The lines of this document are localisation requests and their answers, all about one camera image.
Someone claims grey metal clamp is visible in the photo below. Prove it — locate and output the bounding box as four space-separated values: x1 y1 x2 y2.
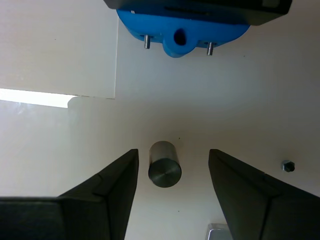
206 222 233 240

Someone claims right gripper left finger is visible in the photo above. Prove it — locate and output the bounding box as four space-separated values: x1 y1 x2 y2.
0 148 140 240

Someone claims large blue mounted connector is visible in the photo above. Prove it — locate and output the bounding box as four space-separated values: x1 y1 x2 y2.
103 0 293 59

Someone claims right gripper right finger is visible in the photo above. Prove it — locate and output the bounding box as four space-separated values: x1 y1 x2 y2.
209 149 320 240

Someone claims steel cylinder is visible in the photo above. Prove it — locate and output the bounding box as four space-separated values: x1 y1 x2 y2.
148 141 183 188

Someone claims white board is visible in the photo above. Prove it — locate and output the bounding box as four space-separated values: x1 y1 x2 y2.
0 0 320 240

